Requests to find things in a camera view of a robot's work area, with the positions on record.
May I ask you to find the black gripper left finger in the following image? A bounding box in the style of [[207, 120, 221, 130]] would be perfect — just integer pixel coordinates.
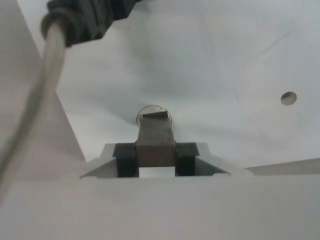
[[79, 142, 138, 179]]

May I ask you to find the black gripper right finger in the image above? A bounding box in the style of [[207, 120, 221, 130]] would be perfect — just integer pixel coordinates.
[[174, 142, 231, 177]]

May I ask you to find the large metal square peg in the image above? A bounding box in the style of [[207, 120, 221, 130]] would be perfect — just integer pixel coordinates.
[[135, 110, 177, 169]]

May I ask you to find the white task board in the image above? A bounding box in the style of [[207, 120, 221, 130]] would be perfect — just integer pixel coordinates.
[[18, 0, 320, 179]]

